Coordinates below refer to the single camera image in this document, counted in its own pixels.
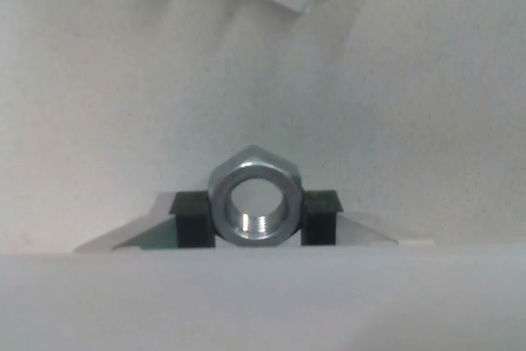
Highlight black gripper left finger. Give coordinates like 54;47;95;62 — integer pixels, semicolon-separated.
75;190;216;252

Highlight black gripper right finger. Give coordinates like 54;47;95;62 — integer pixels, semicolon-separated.
298;189;399;247

